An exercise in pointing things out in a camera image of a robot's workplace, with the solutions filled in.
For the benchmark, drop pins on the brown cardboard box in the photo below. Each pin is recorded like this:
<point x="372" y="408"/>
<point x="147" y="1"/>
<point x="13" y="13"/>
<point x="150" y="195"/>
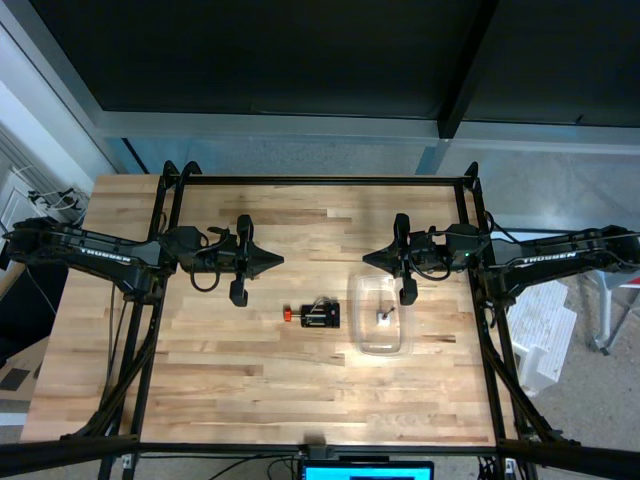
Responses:
<point x="20" y="360"/>

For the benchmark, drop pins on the black vertical post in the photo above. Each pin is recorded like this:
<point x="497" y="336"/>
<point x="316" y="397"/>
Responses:
<point x="465" y="75"/>

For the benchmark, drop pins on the laptop screen blue edge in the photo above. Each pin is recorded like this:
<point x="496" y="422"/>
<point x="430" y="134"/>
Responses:
<point x="365" y="472"/>

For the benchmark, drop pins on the black metal frame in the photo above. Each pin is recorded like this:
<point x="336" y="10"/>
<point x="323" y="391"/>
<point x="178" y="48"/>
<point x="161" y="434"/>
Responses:
<point x="60" y="450"/>

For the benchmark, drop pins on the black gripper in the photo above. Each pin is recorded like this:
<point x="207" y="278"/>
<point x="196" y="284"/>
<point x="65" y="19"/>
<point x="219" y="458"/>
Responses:
<point x="244" y="235"/>
<point x="402" y="225"/>

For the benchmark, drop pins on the black clamp with red knob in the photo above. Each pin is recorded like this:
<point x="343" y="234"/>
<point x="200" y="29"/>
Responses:
<point x="325" y="320"/>

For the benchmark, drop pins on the white foam packing piece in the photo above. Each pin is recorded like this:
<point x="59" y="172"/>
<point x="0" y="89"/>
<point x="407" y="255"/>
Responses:
<point x="545" y="340"/>

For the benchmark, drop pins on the white foam block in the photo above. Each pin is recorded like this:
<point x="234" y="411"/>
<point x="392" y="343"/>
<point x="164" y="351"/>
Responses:
<point x="380" y="322"/>

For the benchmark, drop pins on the small black table camera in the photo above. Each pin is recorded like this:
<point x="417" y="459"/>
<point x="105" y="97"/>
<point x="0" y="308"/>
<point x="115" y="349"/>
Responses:
<point x="316" y="451"/>

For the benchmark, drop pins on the clear plastic tub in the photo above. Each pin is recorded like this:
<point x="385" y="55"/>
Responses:
<point x="365" y="345"/>

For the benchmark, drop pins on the grey metal stand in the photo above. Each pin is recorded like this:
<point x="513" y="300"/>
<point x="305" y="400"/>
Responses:
<point x="604" y="310"/>

